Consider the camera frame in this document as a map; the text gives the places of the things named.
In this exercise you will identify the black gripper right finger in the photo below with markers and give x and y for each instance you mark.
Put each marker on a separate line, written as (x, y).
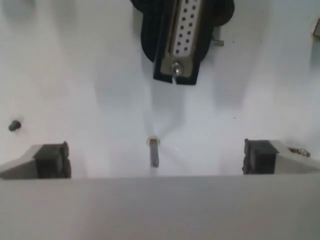
(260, 157)

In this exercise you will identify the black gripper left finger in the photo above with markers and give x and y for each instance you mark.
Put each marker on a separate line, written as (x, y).
(50, 162)

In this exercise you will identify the thin metal bolt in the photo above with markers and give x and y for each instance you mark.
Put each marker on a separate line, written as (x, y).
(154, 155)

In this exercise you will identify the white task board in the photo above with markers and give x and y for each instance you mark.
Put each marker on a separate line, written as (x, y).
(100, 75)

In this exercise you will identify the small black knob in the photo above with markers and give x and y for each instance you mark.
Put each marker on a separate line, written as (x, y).
(14, 125)

